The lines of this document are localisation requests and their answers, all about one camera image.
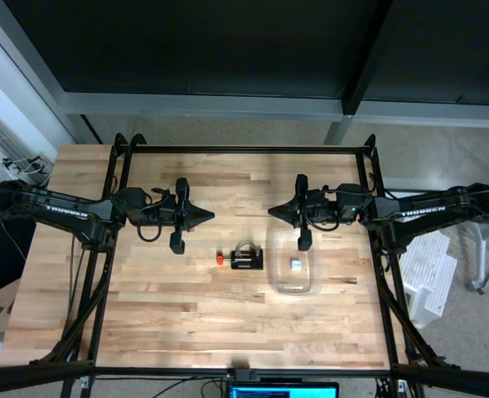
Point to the small white block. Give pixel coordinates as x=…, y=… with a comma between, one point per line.
x=296, y=264

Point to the white step stool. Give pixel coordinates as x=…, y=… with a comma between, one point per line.
x=427, y=269

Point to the black metal frame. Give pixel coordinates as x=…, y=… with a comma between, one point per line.
x=228, y=148

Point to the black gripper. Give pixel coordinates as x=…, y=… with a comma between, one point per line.
x=311, y=211
x=180, y=215

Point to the small black camera mount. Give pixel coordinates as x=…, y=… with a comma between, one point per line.
x=241, y=370

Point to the clear plastic tub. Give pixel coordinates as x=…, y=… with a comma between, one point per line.
x=282, y=271

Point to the blue laptop screen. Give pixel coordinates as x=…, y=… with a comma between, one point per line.
x=282, y=391

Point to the chair with metal legs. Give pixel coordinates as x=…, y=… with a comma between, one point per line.
x=477, y=257

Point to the black mini vise red knob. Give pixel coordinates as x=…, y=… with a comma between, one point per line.
x=248, y=263

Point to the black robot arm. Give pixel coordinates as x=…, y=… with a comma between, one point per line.
x=62, y=209
x=422, y=211

